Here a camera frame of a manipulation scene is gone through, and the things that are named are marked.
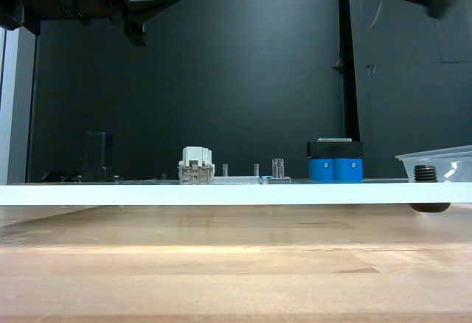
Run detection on small black clamp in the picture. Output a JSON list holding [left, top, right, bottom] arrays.
[[81, 131, 114, 182]]

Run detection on small metal RJ45 socket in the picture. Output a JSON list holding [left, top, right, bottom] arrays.
[[265, 167, 293, 185]]

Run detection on black screw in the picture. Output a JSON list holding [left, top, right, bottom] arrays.
[[412, 164, 438, 183]]

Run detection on black rubber board foot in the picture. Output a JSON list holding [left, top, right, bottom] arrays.
[[408, 203, 451, 213]]

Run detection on grey multi-pin connector housing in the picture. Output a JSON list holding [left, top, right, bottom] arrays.
[[177, 146, 215, 185]]

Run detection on clear plastic tub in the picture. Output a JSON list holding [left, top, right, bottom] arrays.
[[395, 145, 472, 184]]

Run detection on white task board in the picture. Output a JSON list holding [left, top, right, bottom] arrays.
[[0, 178, 472, 206]]

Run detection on blue and black connector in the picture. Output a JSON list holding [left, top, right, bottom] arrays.
[[306, 137, 365, 183]]

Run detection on black wall post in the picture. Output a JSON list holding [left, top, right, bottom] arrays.
[[331, 0, 361, 143]]

